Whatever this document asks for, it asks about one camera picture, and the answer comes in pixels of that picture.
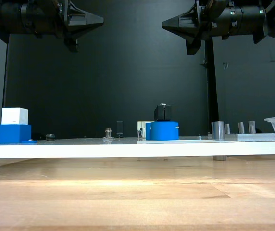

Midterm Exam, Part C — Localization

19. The grey metal cylinder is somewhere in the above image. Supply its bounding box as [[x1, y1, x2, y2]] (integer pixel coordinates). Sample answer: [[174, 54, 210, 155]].
[[211, 121, 226, 161]]

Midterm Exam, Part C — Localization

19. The white cube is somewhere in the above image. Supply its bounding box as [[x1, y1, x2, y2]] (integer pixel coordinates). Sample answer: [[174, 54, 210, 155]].
[[1, 107, 29, 126]]

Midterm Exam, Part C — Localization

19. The black D-sub connector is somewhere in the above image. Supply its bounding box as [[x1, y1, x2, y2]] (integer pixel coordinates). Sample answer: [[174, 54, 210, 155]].
[[153, 103, 173, 122]]

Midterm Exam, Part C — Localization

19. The white connector housing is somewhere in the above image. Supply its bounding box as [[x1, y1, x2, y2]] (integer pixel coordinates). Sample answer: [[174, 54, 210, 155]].
[[137, 121, 152, 141]]

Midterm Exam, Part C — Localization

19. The grey metal peg block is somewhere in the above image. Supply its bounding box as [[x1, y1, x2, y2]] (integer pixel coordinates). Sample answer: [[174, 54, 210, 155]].
[[208, 133, 275, 143]]

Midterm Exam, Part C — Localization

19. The blue round connector holder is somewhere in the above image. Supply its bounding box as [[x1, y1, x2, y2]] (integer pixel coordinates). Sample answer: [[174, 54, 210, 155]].
[[146, 121, 180, 141]]

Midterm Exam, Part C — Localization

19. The blue square holder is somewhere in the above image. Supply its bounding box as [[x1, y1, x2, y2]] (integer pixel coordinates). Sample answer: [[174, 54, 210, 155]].
[[0, 124, 38, 144]]

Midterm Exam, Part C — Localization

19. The white plastic board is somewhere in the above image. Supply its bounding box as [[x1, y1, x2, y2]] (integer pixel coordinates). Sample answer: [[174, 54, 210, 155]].
[[0, 137, 275, 159]]

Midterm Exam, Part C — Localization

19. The black metal frame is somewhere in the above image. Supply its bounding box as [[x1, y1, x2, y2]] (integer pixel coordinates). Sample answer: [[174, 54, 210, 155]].
[[201, 39, 221, 140]]

